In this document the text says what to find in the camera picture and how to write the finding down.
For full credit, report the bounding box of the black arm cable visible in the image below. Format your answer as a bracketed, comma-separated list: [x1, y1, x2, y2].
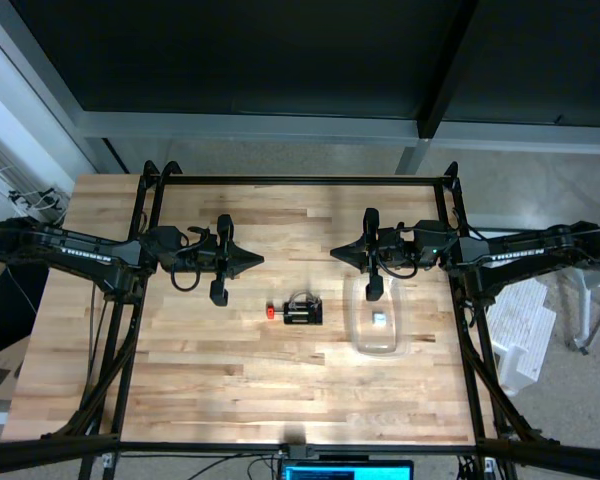
[169, 267, 202, 293]
[374, 257, 419, 279]

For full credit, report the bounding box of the grey metal partition rail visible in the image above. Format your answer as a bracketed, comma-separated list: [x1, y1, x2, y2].
[77, 110, 600, 149]

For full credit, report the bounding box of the clear plastic tub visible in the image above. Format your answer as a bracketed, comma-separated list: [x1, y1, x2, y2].
[343, 273, 412, 359]

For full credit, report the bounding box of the black partition post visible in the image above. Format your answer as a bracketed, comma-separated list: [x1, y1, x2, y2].
[417, 0, 481, 141]

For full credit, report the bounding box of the black vise with red knob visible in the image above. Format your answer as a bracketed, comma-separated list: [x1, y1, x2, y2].
[265, 297, 325, 327]

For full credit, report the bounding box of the laptop screen with blue edge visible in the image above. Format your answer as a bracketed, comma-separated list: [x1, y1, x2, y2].
[278, 459, 415, 480]

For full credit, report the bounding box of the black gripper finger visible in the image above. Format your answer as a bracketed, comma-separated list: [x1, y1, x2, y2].
[232, 243, 265, 261]
[329, 235, 364, 256]
[233, 258, 265, 277]
[330, 253, 364, 274]

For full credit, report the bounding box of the black metal frame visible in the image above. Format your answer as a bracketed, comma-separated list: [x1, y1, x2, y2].
[0, 159, 600, 480]

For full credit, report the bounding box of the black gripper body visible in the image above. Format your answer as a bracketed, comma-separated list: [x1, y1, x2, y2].
[361, 208, 415, 303]
[182, 214, 236, 307]

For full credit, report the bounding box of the brown cardboard box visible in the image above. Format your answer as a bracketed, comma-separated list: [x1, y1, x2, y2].
[0, 334, 34, 401]

